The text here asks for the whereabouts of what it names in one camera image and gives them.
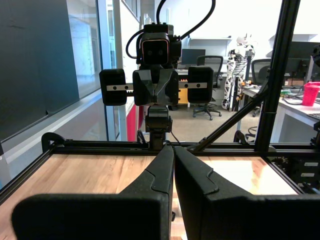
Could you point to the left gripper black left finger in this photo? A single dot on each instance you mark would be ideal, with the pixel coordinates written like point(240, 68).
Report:
point(100, 217)

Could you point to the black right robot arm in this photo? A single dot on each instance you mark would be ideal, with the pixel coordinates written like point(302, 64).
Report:
point(158, 120)

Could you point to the black mesh office chair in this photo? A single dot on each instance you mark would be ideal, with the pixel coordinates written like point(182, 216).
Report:
point(260, 72)
point(206, 106)

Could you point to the black computer monitor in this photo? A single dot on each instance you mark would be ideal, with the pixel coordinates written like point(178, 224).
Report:
point(300, 62)
point(192, 56)

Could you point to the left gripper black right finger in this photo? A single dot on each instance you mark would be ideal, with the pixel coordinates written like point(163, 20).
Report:
point(250, 220)

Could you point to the white desk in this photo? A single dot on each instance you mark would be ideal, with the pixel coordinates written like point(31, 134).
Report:
point(287, 110)

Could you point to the yellow cabinet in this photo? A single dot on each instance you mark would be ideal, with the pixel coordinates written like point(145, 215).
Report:
point(183, 96)

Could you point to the red plastic cup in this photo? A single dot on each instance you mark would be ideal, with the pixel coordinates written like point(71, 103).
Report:
point(310, 95)

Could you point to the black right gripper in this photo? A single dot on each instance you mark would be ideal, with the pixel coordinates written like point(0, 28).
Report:
point(112, 80)

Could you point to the black aluminium frame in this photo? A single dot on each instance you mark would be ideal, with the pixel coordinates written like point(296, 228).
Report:
point(276, 75)

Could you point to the red cabinet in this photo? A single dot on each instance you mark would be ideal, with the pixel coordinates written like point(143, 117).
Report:
point(132, 122)

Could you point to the white lattice robot figure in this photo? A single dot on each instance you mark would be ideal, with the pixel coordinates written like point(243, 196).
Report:
point(231, 75)

